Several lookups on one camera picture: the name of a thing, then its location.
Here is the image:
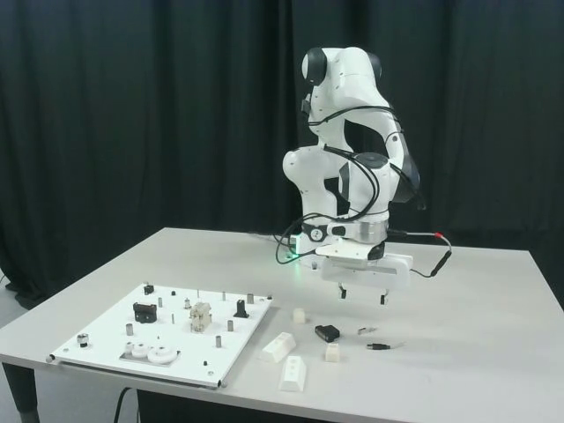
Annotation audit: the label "long white peg holder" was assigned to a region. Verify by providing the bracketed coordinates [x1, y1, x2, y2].
[260, 332, 297, 364]
[278, 355, 309, 392]

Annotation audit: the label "black cable under table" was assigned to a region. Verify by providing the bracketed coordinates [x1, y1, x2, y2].
[115, 386, 138, 423]

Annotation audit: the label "black curtains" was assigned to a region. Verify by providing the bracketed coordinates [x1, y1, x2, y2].
[0, 0, 564, 305]

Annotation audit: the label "black box under table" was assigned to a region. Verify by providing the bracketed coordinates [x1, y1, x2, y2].
[137, 390, 283, 423]

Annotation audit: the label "white task board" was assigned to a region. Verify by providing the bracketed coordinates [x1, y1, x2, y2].
[47, 281, 274, 391]

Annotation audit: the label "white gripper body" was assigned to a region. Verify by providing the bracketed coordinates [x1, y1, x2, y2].
[320, 254, 413, 284]

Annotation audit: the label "thin black rod on wire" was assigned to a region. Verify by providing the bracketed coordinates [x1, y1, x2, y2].
[387, 228, 455, 279]

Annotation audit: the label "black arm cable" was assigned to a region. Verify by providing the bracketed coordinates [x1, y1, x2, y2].
[275, 90, 425, 265]

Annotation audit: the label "dark table leg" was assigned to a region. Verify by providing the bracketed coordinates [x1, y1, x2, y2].
[0, 361, 37, 423]

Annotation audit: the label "white large gear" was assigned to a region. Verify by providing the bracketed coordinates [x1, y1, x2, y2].
[147, 345, 180, 367]

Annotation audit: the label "black D-SUB plug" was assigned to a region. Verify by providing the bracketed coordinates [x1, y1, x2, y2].
[315, 324, 341, 343]

